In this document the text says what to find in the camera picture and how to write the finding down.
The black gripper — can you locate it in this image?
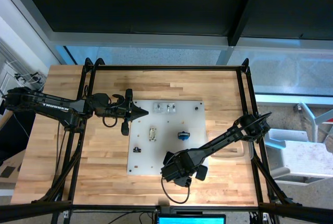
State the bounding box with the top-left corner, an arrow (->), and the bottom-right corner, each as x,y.
111,89 -> 149,136
160,152 -> 209,182

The white board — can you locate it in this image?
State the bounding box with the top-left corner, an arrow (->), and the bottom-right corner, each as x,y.
126,99 -> 210,177

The screen with blue edge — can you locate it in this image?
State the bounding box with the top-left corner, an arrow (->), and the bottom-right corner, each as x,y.
155,214 -> 226,224

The clear plastic tub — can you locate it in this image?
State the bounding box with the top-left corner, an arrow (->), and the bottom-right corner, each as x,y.
207,129 -> 254,160

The white plastic step stool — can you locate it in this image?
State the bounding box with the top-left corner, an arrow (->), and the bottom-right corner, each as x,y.
269,129 -> 333,186

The brown cardboard box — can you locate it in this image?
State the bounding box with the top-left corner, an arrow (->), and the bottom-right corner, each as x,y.
0,148 -> 27,183

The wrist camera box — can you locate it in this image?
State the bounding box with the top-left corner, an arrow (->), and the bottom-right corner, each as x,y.
174,177 -> 194,187

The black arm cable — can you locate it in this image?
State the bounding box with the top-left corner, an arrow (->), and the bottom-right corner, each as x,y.
160,176 -> 191,205
102,114 -> 118,129

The black metal frame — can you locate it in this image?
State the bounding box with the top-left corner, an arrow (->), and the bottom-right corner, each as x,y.
0,57 -> 333,224

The grey metal chair frame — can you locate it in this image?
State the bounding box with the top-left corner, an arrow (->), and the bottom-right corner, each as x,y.
293,103 -> 333,143

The black wall pillar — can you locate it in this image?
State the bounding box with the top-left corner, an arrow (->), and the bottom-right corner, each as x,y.
227,0 -> 261,47

